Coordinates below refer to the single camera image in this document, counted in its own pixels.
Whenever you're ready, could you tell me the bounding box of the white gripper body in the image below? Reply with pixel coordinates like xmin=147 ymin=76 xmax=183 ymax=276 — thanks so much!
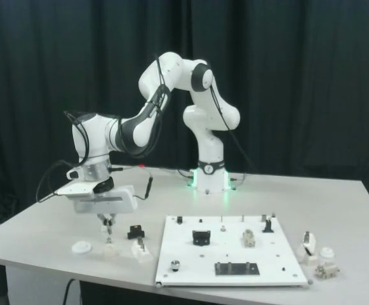
xmin=72 ymin=186 xmax=138 ymax=214

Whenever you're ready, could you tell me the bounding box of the black D-SUB plug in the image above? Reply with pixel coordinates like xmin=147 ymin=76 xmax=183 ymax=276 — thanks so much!
xmin=126 ymin=224 xmax=145 ymax=240

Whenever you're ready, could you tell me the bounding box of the cream square plug holder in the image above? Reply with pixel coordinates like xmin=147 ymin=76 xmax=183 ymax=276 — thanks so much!
xmin=103 ymin=244 xmax=121 ymax=257

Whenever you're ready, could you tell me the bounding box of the white large gear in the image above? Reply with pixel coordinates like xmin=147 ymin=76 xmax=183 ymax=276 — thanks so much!
xmin=71 ymin=241 xmax=92 ymax=254

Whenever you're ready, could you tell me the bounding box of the thin black rod red tag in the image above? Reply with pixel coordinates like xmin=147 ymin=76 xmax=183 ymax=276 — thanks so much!
xmin=109 ymin=163 xmax=155 ymax=201

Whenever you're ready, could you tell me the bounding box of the black equipment box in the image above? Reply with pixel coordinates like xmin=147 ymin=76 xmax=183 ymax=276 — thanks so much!
xmin=79 ymin=281 xmax=159 ymax=305

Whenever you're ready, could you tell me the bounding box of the white task board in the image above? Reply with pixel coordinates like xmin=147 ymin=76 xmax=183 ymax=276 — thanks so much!
xmin=154 ymin=212 xmax=309 ymax=280

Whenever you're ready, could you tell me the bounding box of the black curtain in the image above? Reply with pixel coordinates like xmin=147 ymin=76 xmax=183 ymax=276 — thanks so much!
xmin=0 ymin=0 xmax=369 ymax=224

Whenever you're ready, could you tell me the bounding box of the white slanted plug holder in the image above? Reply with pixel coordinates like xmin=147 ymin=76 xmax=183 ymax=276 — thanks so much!
xmin=296 ymin=246 xmax=319 ymax=266

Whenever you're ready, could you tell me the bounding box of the metal waterproof plug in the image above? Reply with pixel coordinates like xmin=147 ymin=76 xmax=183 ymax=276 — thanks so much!
xmin=314 ymin=265 xmax=340 ymax=280

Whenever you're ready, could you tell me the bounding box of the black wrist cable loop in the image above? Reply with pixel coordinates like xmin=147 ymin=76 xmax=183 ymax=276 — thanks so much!
xmin=36 ymin=160 xmax=87 ymax=205

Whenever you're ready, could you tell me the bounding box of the black floor cable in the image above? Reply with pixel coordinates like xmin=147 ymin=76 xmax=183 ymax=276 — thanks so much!
xmin=64 ymin=278 xmax=81 ymax=305

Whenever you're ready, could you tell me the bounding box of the black base cable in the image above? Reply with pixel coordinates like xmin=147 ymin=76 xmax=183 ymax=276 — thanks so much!
xmin=176 ymin=168 xmax=198 ymax=179

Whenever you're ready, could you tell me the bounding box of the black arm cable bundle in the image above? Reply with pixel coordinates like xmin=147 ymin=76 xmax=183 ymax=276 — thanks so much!
xmin=64 ymin=54 xmax=173 ymax=159

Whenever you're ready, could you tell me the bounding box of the black shoulder cable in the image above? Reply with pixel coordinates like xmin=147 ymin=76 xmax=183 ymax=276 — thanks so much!
xmin=209 ymin=79 xmax=257 ymax=174

